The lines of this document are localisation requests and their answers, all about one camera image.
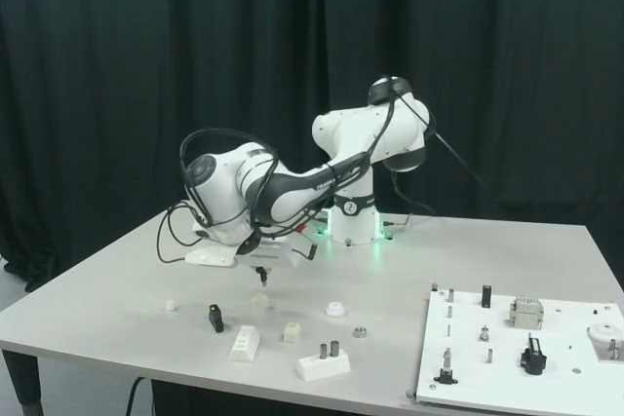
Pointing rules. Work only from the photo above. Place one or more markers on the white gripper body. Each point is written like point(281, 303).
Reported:
point(273, 256)

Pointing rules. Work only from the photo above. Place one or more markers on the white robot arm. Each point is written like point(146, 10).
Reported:
point(351, 153)

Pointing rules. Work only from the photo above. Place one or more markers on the cream cube plug holder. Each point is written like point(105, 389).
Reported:
point(291, 332)
point(261, 303)

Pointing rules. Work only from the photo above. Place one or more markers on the black D-SUB plug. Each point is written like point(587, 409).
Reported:
point(214, 318)

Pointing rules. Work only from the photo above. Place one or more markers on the white empty peg holder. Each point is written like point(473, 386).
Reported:
point(244, 344)

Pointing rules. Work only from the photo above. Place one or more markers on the white medium gear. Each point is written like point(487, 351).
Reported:
point(335, 309)

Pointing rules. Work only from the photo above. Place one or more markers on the white small gear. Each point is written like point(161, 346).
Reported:
point(170, 305)

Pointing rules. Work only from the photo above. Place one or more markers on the metal round peg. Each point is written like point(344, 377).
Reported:
point(335, 348)
point(323, 350)

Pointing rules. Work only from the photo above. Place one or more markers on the metal bolt nut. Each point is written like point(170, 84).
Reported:
point(359, 331)

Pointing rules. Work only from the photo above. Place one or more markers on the white holder with pegs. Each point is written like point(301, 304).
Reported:
point(324, 367)

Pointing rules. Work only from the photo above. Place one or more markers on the metal peg on black base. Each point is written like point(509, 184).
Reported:
point(445, 365)

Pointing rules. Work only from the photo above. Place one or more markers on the metal BNC plug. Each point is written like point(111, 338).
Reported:
point(484, 333)

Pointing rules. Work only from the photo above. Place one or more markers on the black curtain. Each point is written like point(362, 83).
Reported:
point(146, 46)

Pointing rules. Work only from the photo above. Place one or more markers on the grey waterproof plug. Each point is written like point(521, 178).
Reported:
point(522, 311)

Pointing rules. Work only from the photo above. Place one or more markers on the white task board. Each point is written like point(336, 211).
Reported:
point(507, 367)

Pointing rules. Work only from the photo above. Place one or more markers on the black table leg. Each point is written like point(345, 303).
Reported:
point(19, 379)

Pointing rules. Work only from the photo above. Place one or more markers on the white large gear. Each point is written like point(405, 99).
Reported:
point(604, 333)

